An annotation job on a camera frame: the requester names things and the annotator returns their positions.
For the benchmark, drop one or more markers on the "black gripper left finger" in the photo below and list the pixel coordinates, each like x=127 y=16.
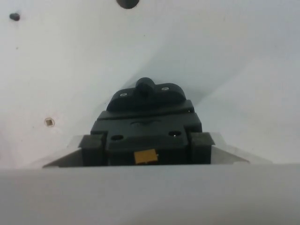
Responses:
x=93 y=152

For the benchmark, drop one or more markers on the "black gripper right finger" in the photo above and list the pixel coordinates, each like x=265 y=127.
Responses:
x=200 y=152

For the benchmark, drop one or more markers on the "white task board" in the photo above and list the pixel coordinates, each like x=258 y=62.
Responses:
x=70 y=70

